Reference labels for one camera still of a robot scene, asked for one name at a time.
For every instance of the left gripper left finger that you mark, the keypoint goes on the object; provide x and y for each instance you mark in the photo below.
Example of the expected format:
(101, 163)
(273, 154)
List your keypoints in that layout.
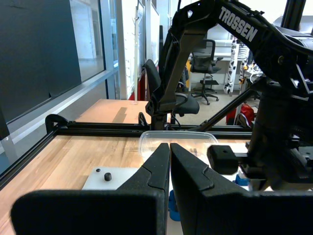
(97, 213)

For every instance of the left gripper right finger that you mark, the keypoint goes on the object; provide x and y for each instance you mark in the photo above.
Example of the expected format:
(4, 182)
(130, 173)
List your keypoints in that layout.
(232, 213)

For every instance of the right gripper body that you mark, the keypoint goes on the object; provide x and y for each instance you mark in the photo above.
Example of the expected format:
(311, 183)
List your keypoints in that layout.
(222, 159)

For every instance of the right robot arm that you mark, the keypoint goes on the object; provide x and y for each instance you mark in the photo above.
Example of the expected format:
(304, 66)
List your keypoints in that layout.
(269, 49)

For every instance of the blue socket block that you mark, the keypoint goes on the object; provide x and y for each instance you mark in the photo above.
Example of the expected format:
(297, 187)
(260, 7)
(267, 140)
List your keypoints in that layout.
(174, 210)
(240, 181)

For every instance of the white task board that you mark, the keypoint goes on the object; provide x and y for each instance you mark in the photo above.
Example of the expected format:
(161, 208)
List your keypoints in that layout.
(97, 182)

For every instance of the dark threaded stud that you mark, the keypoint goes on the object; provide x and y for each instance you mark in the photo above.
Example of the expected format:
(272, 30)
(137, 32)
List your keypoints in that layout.
(107, 176)

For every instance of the red bag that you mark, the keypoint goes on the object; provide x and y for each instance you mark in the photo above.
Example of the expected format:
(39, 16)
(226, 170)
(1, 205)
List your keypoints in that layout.
(245, 111)

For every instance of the clear plastic container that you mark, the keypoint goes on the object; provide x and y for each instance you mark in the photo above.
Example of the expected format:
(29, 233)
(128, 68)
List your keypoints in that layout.
(151, 142)

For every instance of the black office chair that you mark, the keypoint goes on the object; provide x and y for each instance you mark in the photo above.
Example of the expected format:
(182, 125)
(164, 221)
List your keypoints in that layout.
(152, 73)
(203, 63)

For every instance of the glass window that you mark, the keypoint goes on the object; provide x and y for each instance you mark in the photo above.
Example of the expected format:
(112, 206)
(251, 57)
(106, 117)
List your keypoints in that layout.
(85, 36)

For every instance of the black frame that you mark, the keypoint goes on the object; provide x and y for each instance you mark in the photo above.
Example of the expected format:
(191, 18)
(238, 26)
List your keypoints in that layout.
(97, 127)

